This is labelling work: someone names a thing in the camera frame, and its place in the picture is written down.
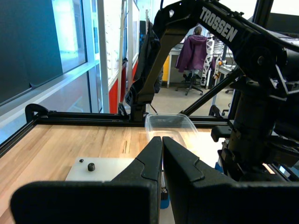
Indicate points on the grey window frame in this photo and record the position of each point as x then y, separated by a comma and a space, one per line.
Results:
70, 75

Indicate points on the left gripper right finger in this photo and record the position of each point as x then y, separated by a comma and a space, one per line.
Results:
222, 203

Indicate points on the person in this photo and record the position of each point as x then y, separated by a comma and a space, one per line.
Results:
194, 53

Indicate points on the white board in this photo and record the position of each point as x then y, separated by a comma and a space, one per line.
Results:
105, 168

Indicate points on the small black stud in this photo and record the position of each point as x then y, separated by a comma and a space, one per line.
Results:
91, 167

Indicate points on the black aluminium frame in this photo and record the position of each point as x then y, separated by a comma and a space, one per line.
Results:
81, 116

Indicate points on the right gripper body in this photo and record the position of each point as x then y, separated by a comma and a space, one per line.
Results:
236, 168

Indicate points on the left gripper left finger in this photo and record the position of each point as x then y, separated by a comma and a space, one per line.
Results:
93, 203

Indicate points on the black office chair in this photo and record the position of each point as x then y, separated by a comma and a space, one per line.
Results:
191, 86

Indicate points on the white lattice structure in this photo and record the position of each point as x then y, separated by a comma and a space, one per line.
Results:
208, 60

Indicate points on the black monitor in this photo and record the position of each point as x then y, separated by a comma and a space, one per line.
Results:
282, 23

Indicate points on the blue connector mount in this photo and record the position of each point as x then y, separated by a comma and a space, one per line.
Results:
218, 166

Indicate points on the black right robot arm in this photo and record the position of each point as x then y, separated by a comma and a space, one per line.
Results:
217, 25

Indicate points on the white desk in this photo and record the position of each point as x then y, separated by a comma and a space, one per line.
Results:
168, 70

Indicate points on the clear plastic tub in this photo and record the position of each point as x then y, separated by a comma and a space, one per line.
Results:
163, 126

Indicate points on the red wall panel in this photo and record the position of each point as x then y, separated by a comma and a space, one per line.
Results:
114, 98

